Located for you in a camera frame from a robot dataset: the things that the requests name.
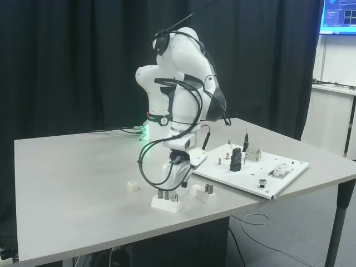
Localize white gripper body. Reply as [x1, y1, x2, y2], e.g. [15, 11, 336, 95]
[159, 159, 193, 192]

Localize white round peg holder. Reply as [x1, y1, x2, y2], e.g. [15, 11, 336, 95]
[150, 194, 183, 214]

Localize white square peg holder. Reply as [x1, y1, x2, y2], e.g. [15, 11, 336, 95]
[189, 184, 219, 204]

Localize black D-SUB plug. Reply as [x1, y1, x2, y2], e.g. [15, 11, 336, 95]
[229, 147, 242, 171]

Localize white task board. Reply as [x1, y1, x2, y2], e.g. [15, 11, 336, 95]
[191, 143, 310, 200]

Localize grey metal connector block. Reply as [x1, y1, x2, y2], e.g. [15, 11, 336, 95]
[246, 147, 261, 162]

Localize black table leg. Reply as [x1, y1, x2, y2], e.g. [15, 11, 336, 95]
[325, 180, 352, 267]

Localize black curtain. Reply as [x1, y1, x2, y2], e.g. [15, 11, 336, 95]
[0, 0, 325, 258]

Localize blue screen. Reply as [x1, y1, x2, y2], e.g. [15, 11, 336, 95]
[319, 0, 356, 36]

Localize black looped gripper cable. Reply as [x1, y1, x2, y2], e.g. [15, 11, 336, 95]
[137, 77, 207, 186]

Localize thin black rod on wire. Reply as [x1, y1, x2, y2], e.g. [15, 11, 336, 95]
[200, 125, 211, 150]

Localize black cables at arm foot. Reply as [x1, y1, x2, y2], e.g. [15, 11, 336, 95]
[93, 125, 146, 135]

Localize grey floor cable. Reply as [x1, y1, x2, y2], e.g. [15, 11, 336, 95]
[239, 213, 356, 267]

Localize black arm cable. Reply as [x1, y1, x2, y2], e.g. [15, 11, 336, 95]
[151, 0, 232, 127]

